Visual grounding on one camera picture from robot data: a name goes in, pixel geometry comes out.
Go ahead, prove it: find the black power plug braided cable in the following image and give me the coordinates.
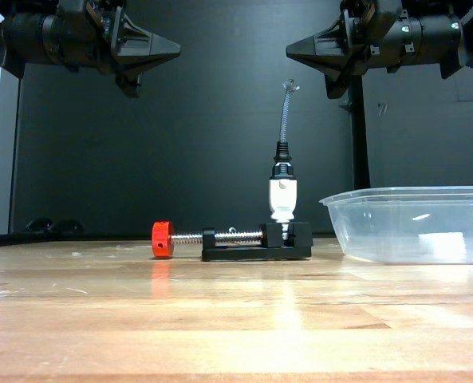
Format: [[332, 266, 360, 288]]
[[270, 78, 302, 181]]

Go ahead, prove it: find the white power receptacle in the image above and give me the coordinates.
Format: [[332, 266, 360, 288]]
[[266, 178, 299, 240]]

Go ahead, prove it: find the black dome-shaped object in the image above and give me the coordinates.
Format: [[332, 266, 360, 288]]
[[25, 217, 53, 233], [50, 219, 85, 234]]

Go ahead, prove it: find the orange clamp knob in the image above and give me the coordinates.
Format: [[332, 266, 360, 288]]
[[151, 220, 176, 260]]

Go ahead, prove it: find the clear plastic tub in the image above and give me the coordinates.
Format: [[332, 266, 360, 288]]
[[318, 185, 473, 267]]

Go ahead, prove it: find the black vise clamp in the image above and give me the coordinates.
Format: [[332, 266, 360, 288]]
[[171, 221, 313, 263]]

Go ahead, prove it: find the black frame post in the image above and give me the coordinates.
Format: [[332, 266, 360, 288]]
[[349, 74, 372, 191]]

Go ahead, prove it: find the black frame rail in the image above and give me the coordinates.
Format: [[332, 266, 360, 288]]
[[0, 230, 343, 249]]

